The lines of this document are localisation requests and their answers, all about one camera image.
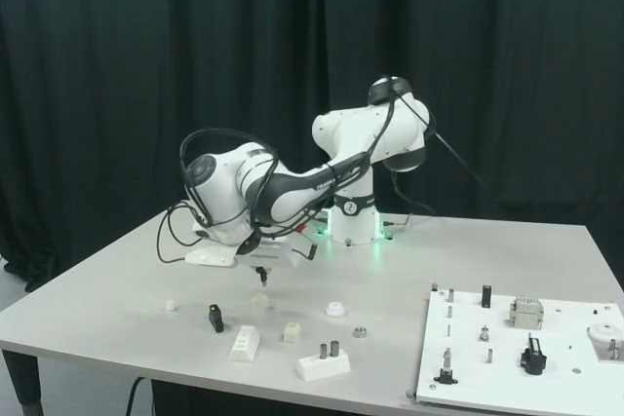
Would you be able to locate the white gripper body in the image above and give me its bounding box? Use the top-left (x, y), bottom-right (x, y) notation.
top-left (237, 242), bottom-right (299, 270)

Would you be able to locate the black D-SUB plug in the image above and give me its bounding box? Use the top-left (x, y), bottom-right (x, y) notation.
top-left (205, 304), bottom-right (225, 334)

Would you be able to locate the white empty peg holder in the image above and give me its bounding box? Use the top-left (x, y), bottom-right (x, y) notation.
top-left (227, 325), bottom-right (261, 363)

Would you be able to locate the white holder with pegs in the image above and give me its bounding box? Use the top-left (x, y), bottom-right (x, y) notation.
top-left (295, 350), bottom-right (352, 382)

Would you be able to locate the metal peg on black base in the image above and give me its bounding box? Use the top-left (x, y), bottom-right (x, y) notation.
top-left (433, 347), bottom-right (460, 384)

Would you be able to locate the black curtain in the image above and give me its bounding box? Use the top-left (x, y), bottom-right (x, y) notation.
top-left (0, 0), bottom-right (624, 293)

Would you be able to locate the grey waterproof plug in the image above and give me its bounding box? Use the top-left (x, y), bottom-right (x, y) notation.
top-left (508, 295), bottom-right (538, 327)

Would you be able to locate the white task board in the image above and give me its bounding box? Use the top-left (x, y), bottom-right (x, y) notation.
top-left (413, 286), bottom-right (624, 408)

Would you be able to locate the black table leg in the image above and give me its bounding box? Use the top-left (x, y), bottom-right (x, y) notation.
top-left (0, 349), bottom-right (41, 416)

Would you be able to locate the white large gear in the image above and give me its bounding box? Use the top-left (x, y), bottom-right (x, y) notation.
top-left (586, 320), bottom-right (624, 354)

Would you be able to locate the black floor cable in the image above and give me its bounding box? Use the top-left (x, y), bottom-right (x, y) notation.
top-left (126, 375), bottom-right (148, 416)

